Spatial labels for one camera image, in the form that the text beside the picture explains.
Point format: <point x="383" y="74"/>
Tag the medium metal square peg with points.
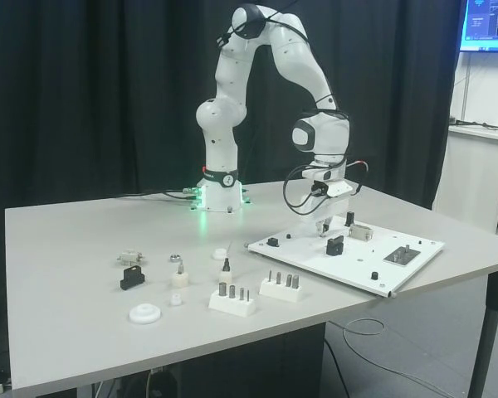
<point x="289" y="280"/>

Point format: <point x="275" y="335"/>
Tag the black Ethernet plug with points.
<point x="225" y="264"/>

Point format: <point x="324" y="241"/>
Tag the black cabinet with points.
<point x="253" y="365"/>

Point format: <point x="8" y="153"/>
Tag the white large gear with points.
<point x="145" y="317"/>

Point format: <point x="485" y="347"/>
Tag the large metal round peg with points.
<point x="223" y="289"/>

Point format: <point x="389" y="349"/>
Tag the flat white mounting plate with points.
<point x="342" y="188"/>

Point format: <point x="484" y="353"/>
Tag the black curtain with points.
<point x="87" y="103"/>

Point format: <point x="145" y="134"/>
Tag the thin metal square peg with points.
<point x="270" y="276"/>

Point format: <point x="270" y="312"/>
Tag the white square peg holder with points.
<point x="280" y="293"/>

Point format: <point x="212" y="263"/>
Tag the black table leg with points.
<point x="491" y="331"/>

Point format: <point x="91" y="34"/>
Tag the white cabinet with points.
<point x="477" y="178"/>

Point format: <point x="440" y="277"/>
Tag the grey waterproof plug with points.
<point x="129" y="257"/>

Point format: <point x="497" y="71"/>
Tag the white task board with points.
<point x="357" y="265"/>

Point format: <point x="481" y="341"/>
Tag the white USB plug holder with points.
<point x="180" y="280"/>

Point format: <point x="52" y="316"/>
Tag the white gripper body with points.
<point x="328" y="209"/>

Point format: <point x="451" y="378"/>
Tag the blue screen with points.
<point x="487" y="25"/>

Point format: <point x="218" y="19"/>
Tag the medium metal round peg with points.
<point x="232" y="291"/>

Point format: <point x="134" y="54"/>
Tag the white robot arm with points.
<point x="228" y="83"/>

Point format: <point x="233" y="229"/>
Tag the white round peg holder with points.
<point x="231" y="307"/>

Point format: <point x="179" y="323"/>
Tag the large metal square peg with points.
<point x="296" y="282"/>

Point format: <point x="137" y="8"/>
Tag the black D-SUB plug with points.
<point x="131" y="278"/>

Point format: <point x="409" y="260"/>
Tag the metal USB plug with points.
<point x="181" y="267"/>

